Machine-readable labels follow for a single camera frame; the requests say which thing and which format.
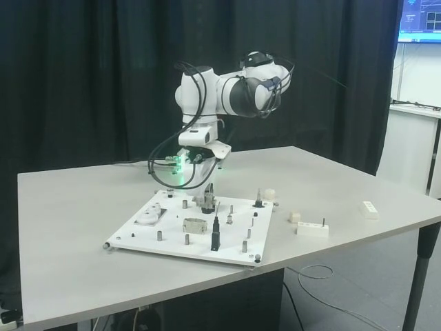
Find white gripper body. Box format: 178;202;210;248
185;157;221;198

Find black USB plug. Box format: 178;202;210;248
209;222;222;252

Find white task board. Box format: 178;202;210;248
102;188;278;271

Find white large gear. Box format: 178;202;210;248
136;212;159;227

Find long white peg holder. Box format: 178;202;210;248
296;221;330;238

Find black curtain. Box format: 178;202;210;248
0;0;404;313

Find white plug holder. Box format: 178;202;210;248
358;200;380;219

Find white cabinet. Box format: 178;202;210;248
386;101;441;200

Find black table leg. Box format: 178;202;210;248
407;227;435;331

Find blue screen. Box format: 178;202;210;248
396;0;441;45

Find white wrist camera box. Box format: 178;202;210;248
178;125;217;148

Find black looping arm cable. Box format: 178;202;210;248
147;129;194;190

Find grey floor cable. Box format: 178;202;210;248
296;264;441;331

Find black floor cable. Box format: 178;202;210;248
283;282;304;331

